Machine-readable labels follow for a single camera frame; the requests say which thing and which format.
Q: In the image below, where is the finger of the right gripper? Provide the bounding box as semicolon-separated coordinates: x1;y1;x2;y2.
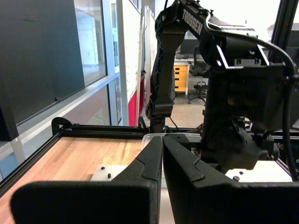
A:
253;134;280;161
202;121;264;170

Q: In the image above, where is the black office chair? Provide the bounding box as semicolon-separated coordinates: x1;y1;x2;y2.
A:
188;45;209;105

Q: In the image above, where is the yellow drawer cabinet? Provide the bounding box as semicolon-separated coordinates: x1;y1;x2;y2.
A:
174;65;189;93

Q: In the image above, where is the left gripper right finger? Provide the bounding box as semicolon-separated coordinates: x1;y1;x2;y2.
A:
163;136;299;224

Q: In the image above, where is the white task board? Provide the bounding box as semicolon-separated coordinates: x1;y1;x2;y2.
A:
90;160;293;224

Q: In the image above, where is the black wall pillar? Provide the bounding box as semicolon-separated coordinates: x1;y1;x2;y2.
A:
0;102;20;142

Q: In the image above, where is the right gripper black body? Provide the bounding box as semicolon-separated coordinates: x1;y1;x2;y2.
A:
202;65;290;133

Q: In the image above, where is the white and red partition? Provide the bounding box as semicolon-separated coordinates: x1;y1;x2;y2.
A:
121;0;146;126

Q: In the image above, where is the clear plastic tub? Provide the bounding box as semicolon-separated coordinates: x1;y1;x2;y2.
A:
141;132;202;150

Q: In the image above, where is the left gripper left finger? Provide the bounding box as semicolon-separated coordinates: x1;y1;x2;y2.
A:
10;136;163;224

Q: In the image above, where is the computer monitor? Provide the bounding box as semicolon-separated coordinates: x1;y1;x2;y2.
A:
180;38;199;56

